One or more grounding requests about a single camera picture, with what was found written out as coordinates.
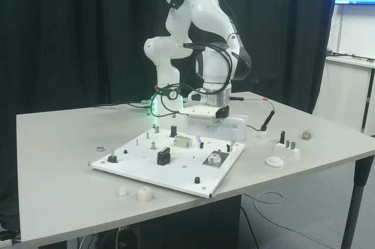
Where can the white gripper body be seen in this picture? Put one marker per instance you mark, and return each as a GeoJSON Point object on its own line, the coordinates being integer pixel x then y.
{"type": "Point", "coordinates": [231, 127]}

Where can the white large gear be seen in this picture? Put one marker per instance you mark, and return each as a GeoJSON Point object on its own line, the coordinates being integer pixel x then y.
{"type": "Point", "coordinates": [274, 162]}

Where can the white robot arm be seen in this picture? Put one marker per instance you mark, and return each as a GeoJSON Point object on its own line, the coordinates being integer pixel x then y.
{"type": "Point", "coordinates": [175, 52]}

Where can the white medium gear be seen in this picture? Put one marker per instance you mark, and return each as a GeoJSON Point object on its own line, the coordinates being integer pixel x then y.
{"type": "Point", "coordinates": [216, 156]}

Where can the white small gear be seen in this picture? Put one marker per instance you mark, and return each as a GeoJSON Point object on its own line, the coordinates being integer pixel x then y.
{"type": "Point", "coordinates": [123, 192]}

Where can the black USB plug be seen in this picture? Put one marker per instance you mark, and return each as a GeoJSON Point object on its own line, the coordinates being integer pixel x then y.
{"type": "Point", "coordinates": [173, 131]}

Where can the small white rod holder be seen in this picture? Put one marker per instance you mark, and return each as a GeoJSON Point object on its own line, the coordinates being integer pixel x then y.
{"type": "Point", "coordinates": [262, 134]}

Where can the white task board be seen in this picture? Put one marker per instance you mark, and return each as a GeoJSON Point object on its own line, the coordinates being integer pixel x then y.
{"type": "Point", "coordinates": [175, 170]}

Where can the thin black rod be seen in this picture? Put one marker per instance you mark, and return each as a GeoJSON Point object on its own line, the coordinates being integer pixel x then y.
{"type": "Point", "coordinates": [268, 121]}

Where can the black D-SUB plug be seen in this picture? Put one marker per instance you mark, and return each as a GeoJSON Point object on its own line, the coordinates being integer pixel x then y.
{"type": "Point", "coordinates": [163, 157]}

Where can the metal BNC plug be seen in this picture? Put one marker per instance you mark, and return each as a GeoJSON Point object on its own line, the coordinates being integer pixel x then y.
{"type": "Point", "coordinates": [152, 145]}

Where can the metal round peg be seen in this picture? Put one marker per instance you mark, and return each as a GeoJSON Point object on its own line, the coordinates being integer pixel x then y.
{"type": "Point", "coordinates": [288, 144]}

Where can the white peg holder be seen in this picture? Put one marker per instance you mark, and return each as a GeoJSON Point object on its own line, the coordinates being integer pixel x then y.
{"type": "Point", "coordinates": [288, 152]}

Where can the metal square peg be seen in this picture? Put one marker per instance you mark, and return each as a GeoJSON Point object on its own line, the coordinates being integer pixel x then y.
{"type": "Point", "coordinates": [293, 146]}

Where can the clear Ethernet plug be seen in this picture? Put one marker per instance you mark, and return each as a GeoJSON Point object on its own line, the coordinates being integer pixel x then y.
{"type": "Point", "coordinates": [306, 134]}

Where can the white cube holder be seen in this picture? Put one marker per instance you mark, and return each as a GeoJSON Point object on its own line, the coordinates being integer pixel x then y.
{"type": "Point", "coordinates": [144, 194]}

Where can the metal bolt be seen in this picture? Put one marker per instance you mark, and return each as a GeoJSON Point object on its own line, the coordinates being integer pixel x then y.
{"type": "Point", "coordinates": [100, 148]}

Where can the white cabinet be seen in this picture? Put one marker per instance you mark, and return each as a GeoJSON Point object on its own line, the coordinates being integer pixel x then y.
{"type": "Point", "coordinates": [345, 93]}

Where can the dark table leg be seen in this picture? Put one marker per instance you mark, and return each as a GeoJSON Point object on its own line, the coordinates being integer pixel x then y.
{"type": "Point", "coordinates": [356, 202]}

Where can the black curtain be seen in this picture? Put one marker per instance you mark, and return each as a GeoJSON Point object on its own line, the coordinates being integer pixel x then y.
{"type": "Point", "coordinates": [73, 35]}

